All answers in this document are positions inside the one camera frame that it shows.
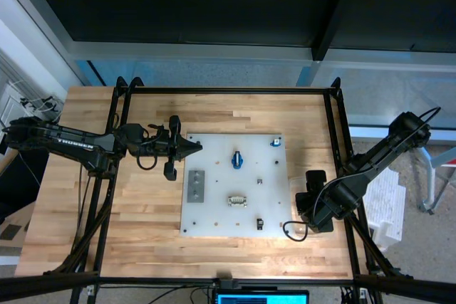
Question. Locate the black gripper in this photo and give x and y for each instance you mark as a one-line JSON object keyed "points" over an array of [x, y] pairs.
{"points": [[167, 145], [316, 180]]}

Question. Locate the cardboard box with black patch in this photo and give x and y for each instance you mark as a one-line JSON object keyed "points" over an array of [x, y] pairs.
{"points": [[21, 218]]}

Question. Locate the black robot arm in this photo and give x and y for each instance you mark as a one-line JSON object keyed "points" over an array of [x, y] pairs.
{"points": [[377, 154], [71, 142]]}

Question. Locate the white foam block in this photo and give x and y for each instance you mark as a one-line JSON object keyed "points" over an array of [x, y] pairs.
{"points": [[384, 204]]}

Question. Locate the white taskboard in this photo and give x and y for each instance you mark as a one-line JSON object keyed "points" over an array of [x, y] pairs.
{"points": [[221, 211]]}

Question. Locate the grey metal peg plate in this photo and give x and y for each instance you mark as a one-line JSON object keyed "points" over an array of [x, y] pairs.
{"points": [[200, 190]]}

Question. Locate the red white object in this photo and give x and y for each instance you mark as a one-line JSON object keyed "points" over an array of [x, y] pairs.
{"points": [[449, 163]]}

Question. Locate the blue white bracket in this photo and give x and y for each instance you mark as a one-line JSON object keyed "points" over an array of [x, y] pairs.
{"points": [[275, 143]]}

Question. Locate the small black table camera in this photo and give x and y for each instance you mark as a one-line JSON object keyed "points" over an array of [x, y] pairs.
{"points": [[228, 282]]}

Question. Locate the grey metal stand legs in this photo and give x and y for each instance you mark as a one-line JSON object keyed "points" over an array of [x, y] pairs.
{"points": [[428, 179]]}

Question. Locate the black aluminium table frame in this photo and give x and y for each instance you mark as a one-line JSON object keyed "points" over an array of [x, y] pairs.
{"points": [[53, 280]]}

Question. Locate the black wall post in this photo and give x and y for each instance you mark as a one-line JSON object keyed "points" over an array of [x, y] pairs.
{"points": [[329, 8]]}

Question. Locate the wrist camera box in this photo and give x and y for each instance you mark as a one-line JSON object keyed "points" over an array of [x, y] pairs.
{"points": [[303, 206]]}

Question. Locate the beige multi-pin connector housing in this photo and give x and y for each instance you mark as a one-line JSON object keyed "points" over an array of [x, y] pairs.
{"points": [[238, 200]]}

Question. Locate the laptop screen blue edge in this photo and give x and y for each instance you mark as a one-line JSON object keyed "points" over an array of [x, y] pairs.
{"points": [[260, 298]]}

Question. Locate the black connector housing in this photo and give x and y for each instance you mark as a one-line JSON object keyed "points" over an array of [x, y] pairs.
{"points": [[260, 224]]}

